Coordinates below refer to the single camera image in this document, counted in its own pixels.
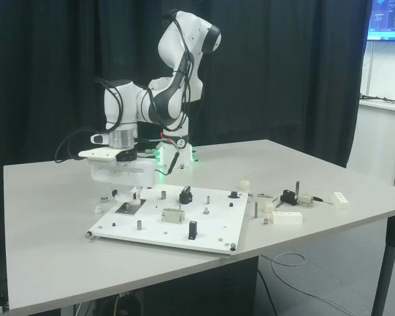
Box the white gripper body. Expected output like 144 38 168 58
90 159 157 186

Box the white task board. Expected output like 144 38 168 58
84 184 253 257

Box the black curtain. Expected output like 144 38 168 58
0 0 373 284

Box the black D-SUB plug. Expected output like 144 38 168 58
280 188 298 206

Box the long white peg holder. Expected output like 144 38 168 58
271 211 303 226

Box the white holder with holes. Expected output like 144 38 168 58
329 192 352 211

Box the white cabinet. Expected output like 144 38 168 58
357 95 395 191

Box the black table leg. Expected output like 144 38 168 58
371 213 395 316

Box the blue screen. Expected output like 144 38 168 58
366 0 395 42

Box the thin black rod on wire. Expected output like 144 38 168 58
166 150 181 176

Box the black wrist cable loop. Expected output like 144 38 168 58
53 129 98 165

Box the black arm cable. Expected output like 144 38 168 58
164 11 200 106

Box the pale plug with cable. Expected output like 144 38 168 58
298 194 333 209

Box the grey floor cable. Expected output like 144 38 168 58
259 252 375 316

